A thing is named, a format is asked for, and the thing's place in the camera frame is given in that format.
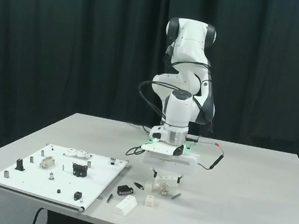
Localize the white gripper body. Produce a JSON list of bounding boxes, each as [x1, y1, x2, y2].
[[141, 147, 200, 176]]

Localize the white medium gear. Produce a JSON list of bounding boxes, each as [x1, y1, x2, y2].
[[76, 149, 88, 161]]

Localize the white large gear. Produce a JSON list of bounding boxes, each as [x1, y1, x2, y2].
[[64, 146, 79, 158]]

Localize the white block holder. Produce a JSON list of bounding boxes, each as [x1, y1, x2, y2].
[[155, 174, 181, 189]]

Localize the small white holder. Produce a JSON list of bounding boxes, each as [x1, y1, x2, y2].
[[143, 180, 156, 193]]

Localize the beige waterproof plug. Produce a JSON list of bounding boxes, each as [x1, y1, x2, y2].
[[156, 184, 170, 197]]

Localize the white cube holder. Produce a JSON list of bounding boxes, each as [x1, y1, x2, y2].
[[144, 194, 157, 208]]

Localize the white sloped two-hole holder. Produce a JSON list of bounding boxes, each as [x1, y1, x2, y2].
[[113, 193, 140, 217]]

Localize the white task board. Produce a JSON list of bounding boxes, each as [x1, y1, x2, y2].
[[0, 137, 131, 219]]

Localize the black curtain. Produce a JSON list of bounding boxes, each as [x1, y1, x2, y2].
[[0, 0, 299, 188]]

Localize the small black cable plug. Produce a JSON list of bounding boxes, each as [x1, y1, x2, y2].
[[130, 180, 146, 191]]

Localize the thin black rod on wire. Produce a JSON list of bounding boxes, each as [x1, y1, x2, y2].
[[185, 138, 228, 172]]

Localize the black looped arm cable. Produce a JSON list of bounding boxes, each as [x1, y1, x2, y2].
[[133, 78, 187, 128]]

